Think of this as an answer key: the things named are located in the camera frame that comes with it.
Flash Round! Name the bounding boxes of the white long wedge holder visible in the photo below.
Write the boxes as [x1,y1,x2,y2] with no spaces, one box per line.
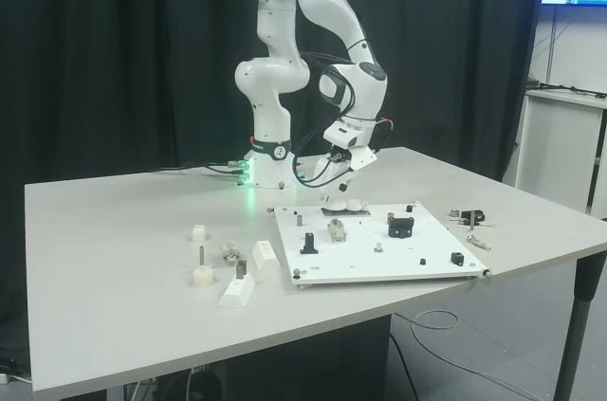
[218,276,258,310]

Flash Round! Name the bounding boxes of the metal D-SUB plug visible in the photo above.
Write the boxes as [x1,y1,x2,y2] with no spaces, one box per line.
[219,241,242,263]

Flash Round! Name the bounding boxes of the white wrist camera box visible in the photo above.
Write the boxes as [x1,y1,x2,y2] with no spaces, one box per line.
[322,119,366,152]

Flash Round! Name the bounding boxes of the grey floor cable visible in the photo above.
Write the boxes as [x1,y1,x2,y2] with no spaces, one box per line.
[389,309,559,387]

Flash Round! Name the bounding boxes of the flat white mounting plate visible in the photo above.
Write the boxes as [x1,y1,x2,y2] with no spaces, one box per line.
[348,144,379,172]

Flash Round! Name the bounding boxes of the grey table leg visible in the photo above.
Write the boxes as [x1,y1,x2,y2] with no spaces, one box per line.
[553,256,597,401]

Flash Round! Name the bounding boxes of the black curtain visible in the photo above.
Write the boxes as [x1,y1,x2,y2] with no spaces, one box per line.
[0,0,546,364]

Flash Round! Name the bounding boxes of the black base cables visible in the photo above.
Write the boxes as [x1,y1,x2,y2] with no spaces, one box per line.
[158,159,252,176]

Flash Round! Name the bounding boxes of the white task board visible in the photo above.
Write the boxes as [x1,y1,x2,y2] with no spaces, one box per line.
[267,201,492,289]

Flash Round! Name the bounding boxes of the white cabinet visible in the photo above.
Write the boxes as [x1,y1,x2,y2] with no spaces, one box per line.
[513,86,607,221]

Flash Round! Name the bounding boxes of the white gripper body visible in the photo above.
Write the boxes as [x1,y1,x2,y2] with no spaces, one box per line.
[301,152,356,195]

